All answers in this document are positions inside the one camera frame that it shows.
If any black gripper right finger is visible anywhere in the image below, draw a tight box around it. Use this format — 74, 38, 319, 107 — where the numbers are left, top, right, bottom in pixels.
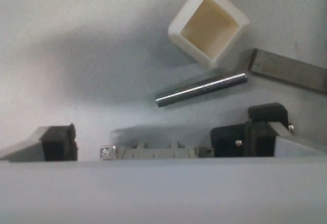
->
244, 120, 327, 159

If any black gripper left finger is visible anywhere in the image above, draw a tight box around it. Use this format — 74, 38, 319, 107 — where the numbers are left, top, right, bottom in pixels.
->
0, 123, 78, 162

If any metal square peg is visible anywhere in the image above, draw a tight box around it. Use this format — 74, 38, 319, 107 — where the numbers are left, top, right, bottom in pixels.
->
247, 48, 327, 93

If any metal round peg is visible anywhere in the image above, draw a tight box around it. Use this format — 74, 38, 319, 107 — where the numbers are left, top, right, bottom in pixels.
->
155, 72, 248, 109

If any black D-SUB plug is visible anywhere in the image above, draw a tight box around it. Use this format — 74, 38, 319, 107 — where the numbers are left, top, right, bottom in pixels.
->
209, 103, 294, 158

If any grey waterproof plug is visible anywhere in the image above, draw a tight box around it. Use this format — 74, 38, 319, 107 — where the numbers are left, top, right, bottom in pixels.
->
99, 125, 213, 161

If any small white square holder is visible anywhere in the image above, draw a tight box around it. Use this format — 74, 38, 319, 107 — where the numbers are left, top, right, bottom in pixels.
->
168, 0, 250, 69

